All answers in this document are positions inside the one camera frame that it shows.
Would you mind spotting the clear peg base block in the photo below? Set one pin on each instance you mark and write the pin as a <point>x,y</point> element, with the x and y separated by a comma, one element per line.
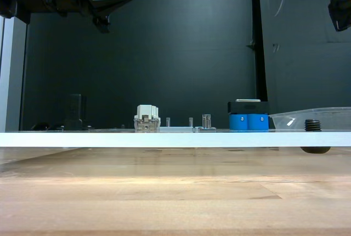
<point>178,129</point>

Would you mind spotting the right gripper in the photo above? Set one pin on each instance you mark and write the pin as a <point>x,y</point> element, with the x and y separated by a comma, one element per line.
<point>344,8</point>

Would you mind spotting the beige many-pin connector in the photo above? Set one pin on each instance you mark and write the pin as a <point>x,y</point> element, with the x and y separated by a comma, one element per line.
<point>146,120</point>

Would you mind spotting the short steel peg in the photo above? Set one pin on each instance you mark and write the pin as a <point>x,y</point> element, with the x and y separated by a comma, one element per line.
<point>191,122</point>
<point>168,122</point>

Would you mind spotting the clear plastic container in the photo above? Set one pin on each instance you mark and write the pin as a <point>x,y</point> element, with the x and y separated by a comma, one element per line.
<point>296,118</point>

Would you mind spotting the blue socket block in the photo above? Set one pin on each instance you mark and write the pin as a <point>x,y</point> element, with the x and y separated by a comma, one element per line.
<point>248,122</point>

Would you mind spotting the white task board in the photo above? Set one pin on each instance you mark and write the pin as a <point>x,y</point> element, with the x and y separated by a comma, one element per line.
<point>175,139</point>

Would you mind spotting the black block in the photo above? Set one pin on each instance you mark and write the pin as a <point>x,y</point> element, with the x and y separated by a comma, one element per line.
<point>75,109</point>

